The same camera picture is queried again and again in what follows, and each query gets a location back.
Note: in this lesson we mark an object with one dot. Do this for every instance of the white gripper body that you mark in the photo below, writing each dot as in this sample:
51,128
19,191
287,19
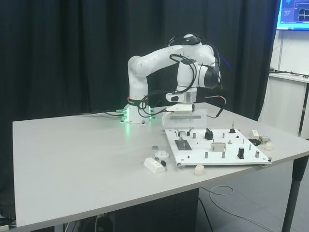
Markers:
186,123

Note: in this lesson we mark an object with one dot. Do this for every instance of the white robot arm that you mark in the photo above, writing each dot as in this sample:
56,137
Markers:
141,65

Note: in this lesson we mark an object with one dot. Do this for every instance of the white large gear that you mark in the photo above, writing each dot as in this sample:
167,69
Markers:
161,154

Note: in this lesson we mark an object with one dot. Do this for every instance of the black USB plug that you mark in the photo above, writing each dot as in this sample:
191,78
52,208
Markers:
163,163

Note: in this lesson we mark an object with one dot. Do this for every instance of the white task board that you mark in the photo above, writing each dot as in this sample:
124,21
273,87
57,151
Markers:
217,154

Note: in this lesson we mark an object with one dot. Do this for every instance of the small white peg holder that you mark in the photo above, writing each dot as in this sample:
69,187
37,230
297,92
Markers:
198,170

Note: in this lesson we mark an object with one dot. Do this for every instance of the white long holder block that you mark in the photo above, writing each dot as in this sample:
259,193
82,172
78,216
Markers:
153,165

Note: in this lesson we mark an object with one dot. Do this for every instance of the small white plug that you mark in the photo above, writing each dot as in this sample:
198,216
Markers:
255,132

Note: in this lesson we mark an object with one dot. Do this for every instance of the black D-SUB plug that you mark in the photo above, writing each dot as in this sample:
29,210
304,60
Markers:
258,140

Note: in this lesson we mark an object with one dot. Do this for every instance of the white cabinet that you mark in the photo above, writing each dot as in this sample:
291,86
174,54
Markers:
288,104

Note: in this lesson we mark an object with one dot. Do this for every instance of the black curtains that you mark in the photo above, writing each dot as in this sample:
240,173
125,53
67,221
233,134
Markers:
84,60

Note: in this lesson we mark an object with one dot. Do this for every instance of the dark table leg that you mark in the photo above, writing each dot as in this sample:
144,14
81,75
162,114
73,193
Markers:
293,193

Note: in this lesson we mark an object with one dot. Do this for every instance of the blue screen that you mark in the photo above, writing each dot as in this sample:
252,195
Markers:
293,14

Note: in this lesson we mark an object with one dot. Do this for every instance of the white power strip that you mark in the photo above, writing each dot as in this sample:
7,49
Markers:
6,223

